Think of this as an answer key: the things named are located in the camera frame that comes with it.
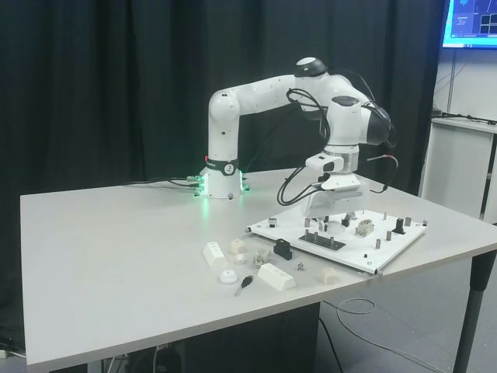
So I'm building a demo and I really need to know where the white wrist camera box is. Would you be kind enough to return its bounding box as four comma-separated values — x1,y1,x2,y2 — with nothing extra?
305,154,343,173

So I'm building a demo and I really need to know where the white peg holder block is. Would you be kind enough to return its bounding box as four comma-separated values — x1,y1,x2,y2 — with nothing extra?
257,262,297,291
201,241,228,267

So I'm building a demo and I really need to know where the grey floor cable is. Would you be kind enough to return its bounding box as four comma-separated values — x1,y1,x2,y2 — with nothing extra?
335,298,460,373

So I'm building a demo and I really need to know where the blue monitor screen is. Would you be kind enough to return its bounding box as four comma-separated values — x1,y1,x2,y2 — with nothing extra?
441,0,497,50

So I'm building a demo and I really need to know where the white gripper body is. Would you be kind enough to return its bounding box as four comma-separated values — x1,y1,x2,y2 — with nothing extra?
302,173,369,219

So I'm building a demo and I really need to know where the black table leg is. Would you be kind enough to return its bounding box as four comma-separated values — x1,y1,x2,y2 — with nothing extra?
453,251,488,373

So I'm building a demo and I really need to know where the black D-SUB plug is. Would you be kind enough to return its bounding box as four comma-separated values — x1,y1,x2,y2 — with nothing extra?
273,239,294,262

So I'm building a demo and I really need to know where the white cabinet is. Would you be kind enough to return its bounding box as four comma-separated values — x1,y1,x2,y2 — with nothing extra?
418,116,497,225

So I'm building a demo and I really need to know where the white task board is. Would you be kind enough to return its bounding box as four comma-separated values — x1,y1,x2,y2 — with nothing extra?
245,208,427,276

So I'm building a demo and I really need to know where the black curtain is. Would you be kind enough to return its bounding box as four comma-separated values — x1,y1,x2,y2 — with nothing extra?
0,0,444,345

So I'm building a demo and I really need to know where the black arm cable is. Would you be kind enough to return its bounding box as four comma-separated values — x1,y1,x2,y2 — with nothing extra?
286,87,332,118
276,166,327,206

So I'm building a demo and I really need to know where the black cable on table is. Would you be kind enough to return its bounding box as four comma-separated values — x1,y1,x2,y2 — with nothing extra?
127,176,203,188

